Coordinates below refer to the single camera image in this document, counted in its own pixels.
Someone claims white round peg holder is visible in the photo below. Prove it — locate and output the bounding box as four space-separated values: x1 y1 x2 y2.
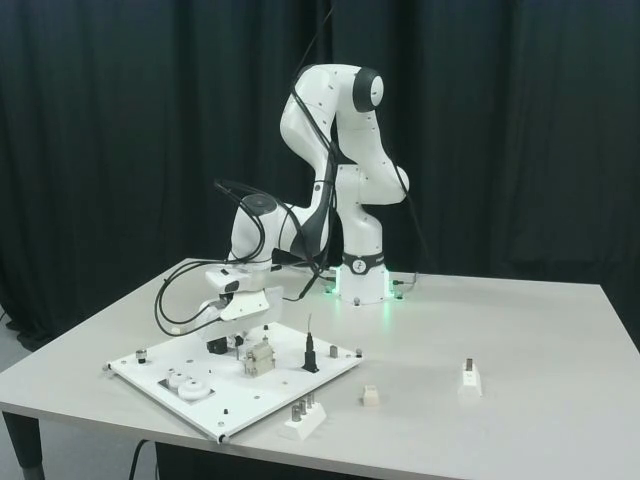
283 402 328 441

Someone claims white task board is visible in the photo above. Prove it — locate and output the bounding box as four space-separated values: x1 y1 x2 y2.
102 319 365 445

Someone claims white large gear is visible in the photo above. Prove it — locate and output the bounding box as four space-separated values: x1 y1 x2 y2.
178 380 209 404

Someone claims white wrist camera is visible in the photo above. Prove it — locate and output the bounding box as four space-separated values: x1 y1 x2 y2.
206 268 254 294

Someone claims dark table leg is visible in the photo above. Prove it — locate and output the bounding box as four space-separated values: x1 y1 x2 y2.
2 412 41 480

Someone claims thin black cable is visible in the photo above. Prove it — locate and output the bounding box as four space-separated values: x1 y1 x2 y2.
389 149 434 276

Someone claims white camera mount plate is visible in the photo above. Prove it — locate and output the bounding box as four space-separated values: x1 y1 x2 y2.
222 292 273 321

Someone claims black curtain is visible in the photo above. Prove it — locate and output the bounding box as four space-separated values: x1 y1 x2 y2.
0 0 640 336

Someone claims black hanging cable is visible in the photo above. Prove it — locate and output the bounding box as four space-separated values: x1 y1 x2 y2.
293 0 335 76

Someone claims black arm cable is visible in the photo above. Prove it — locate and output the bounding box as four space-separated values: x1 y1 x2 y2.
155 74 346 337

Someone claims robot base cable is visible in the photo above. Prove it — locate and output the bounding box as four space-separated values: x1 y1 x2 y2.
391 272 419 297

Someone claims black plug with short cable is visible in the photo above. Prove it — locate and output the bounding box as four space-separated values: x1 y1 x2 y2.
301 313 321 375

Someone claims white square peg holder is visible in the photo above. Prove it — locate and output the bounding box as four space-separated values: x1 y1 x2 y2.
457 367 484 399

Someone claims beige waterproof plug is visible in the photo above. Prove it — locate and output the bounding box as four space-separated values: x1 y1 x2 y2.
243 343 277 377

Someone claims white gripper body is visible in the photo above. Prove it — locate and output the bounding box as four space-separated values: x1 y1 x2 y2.
196 287 282 345

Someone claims thin black rod on wire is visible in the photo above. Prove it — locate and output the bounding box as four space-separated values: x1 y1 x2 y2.
285 259 324 301

